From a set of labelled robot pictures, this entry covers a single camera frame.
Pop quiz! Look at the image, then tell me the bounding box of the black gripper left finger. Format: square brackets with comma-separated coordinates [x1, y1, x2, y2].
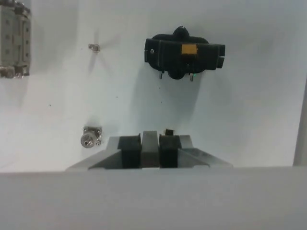
[65, 133, 142, 172]

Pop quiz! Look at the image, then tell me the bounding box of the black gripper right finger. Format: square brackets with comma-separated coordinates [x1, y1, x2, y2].
[159, 133, 234, 169]

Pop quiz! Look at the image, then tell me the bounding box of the metal square peg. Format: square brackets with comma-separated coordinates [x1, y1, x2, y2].
[142, 130, 160, 169]

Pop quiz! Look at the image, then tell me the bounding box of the white task board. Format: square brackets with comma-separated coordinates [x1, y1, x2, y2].
[0, 0, 302, 173]

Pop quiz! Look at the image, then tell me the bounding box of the black D-SUB plug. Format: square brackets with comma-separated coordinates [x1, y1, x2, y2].
[143, 24, 227, 82]

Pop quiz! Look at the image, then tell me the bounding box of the grey rectangular waterproof plug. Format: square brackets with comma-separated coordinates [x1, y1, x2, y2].
[0, 0, 32, 79]

